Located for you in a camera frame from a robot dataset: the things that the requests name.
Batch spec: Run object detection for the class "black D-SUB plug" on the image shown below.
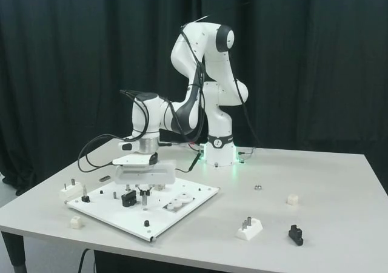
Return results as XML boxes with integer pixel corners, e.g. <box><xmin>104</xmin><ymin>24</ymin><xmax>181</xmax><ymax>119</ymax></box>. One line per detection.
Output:
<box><xmin>287</xmin><ymin>224</ymin><xmax>304</xmax><ymax>245</ymax></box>

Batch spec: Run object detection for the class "black cable under table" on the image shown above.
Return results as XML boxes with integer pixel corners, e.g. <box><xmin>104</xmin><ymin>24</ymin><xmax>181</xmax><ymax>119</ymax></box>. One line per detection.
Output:
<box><xmin>79</xmin><ymin>248</ymin><xmax>92</xmax><ymax>273</ymax></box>

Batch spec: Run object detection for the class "black cable at arm foot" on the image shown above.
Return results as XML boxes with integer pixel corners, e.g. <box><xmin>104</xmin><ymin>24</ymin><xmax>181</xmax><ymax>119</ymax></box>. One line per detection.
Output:
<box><xmin>227</xmin><ymin>50</ymin><xmax>259</xmax><ymax>157</ymax></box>

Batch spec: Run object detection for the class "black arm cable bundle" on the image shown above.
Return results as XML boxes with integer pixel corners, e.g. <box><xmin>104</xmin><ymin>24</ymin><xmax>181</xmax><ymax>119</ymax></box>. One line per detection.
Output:
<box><xmin>119</xmin><ymin>25</ymin><xmax>213</xmax><ymax>143</ymax></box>

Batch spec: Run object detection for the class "thin black rod on wire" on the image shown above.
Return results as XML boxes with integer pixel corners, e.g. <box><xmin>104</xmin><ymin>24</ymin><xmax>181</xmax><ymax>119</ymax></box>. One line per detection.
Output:
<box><xmin>174</xmin><ymin>139</ymin><xmax>202</xmax><ymax>174</ymax></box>

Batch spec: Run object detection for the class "black looping camera cable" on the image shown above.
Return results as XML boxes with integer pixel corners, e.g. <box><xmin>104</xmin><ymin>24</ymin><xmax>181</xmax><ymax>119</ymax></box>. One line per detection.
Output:
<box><xmin>77</xmin><ymin>135</ymin><xmax>128</xmax><ymax>172</ymax></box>

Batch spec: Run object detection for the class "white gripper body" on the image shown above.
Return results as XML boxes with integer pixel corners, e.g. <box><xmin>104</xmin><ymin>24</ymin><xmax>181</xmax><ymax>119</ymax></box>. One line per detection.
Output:
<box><xmin>114</xmin><ymin>160</ymin><xmax>178</xmax><ymax>186</ymax></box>

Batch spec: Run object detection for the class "dark table leg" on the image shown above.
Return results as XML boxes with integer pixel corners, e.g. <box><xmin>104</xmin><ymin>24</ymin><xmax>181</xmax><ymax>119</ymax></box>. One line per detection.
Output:
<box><xmin>0</xmin><ymin>231</ymin><xmax>25</xmax><ymax>273</ymax></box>

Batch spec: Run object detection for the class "white task board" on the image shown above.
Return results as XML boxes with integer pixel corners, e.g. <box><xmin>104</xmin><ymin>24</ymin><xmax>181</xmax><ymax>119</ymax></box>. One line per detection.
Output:
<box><xmin>65</xmin><ymin>175</ymin><xmax>221</xmax><ymax>242</ymax></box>

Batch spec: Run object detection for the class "white sloped peg holder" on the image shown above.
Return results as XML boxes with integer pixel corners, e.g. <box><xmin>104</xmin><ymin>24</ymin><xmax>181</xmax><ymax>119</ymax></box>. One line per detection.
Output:
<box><xmin>235</xmin><ymin>218</ymin><xmax>263</xmax><ymax>241</ymax></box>

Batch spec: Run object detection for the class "white long peg holder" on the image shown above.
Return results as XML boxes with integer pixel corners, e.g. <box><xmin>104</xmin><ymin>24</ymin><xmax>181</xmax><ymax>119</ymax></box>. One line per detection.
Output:
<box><xmin>59</xmin><ymin>183</ymin><xmax>84</xmax><ymax>198</ymax></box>

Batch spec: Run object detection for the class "black curtain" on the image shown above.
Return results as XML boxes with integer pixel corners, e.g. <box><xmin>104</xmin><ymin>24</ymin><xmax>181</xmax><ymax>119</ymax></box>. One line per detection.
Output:
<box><xmin>0</xmin><ymin>0</ymin><xmax>388</xmax><ymax>197</ymax></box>

